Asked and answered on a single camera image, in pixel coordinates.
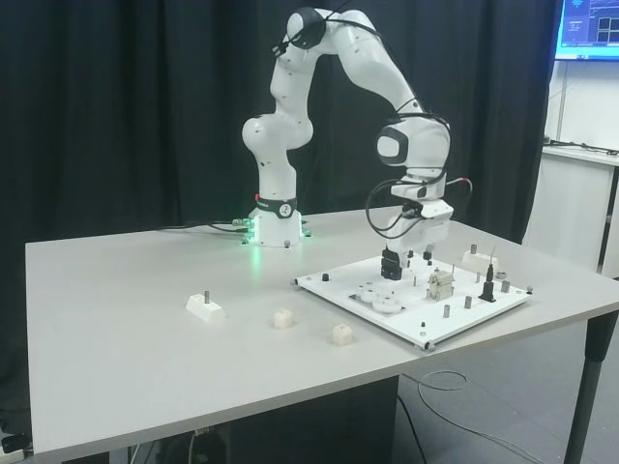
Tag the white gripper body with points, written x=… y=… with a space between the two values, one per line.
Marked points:
x=418 y=234

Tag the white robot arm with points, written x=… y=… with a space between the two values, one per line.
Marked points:
x=367 y=72

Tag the thick metal square peg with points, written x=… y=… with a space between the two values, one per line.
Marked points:
x=473 y=249

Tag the long white peg holder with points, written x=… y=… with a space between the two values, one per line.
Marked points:
x=205 y=311
x=476 y=261

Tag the black waterproof plug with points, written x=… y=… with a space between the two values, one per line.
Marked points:
x=392 y=273

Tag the white medium gear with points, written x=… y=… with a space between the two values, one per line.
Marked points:
x=368 y=293

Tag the white large gear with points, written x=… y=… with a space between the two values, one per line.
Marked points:
x=385 y=306

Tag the white task board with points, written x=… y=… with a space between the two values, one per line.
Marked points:
x=411 y=319

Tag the small white cube holder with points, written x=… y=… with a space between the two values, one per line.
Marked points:
x=282 y=319
x=342 y=335

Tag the white cabinet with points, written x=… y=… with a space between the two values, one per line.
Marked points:
x=570 y=208

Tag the black box under table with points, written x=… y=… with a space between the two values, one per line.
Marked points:
x=290 y=420

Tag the dark table leg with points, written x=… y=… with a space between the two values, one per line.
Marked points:
x=592 y=377

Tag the blue screen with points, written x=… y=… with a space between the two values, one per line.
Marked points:
x=587 y=29

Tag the black curtain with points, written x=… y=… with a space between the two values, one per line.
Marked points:
x=121 y=121

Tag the small white wrist camera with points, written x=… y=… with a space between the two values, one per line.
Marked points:
x=417 y=192

